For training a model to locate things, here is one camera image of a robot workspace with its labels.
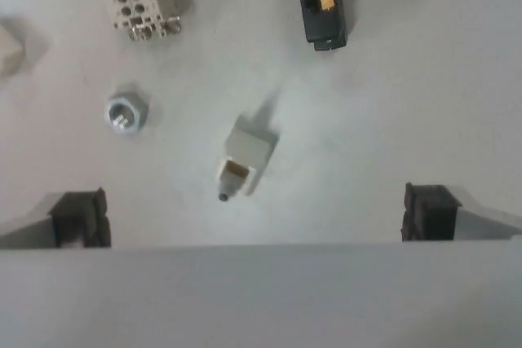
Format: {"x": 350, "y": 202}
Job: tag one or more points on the small white holder block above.
{"x": 10, "y": 50}

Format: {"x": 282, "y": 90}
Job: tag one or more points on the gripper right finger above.
{"x": 428, "y": 217}

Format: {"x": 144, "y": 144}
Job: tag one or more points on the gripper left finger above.
{"x": 77, "y": 221}

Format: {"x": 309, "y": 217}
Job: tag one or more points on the white Ethernet plug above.
{"x": 240, "y": 181}

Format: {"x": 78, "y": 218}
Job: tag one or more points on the metal hex bolt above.
{"x": 124, "y": 115}

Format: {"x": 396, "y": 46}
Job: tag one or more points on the white Ethernet plug holder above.
{"x": 255, "y": 140}

